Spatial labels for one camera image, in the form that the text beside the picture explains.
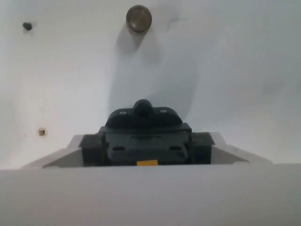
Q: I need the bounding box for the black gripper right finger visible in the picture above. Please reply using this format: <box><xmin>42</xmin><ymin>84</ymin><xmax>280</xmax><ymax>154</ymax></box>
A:
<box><xmin>190</xmin><ymin>131</ymin><xmax>273</xmax><ymax>166</ymax></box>

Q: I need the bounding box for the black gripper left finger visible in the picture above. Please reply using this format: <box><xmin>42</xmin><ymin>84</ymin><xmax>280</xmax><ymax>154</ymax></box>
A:
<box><xmin>20</xmin><ymin>133</ymin><xmax>106</xmax><ymax>169</ymax></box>

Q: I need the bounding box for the black D-SUB plug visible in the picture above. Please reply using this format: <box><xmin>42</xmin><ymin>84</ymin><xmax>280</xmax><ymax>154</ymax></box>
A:
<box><xmin>98</xmin><ymin>98</ymin><xmax>192</xmax><ymax>167</ymax></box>

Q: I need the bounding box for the white task board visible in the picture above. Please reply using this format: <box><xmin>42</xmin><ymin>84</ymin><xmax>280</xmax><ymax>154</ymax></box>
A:
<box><xmin>0</xmin><ymin>0</ymin><xmax>301</xmax><ymax>170</ymax></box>

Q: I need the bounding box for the metal round peg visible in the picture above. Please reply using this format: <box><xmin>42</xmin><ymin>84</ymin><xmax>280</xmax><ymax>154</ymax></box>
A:
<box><xmin>125</xmin><ymin>5</ymin><xmax>153</xmax><ymax>35</ymax></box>

